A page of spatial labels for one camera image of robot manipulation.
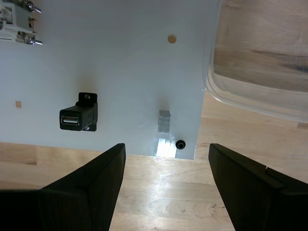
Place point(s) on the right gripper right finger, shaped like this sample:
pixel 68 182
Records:
pixel 252 192

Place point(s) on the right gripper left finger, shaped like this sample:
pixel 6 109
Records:
pixel 79 195

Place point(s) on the black socket block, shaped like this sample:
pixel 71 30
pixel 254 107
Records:
pixel 78 113

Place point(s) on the short steel peg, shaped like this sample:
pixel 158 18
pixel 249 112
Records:
pixel 164 121

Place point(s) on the white task board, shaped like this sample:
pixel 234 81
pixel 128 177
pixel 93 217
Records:
pixel 115 67

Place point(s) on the clear plastic container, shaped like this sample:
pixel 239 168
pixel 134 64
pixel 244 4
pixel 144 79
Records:
pixel 260 55

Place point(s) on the beige many-pin connector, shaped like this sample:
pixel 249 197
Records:
pixel 16 21

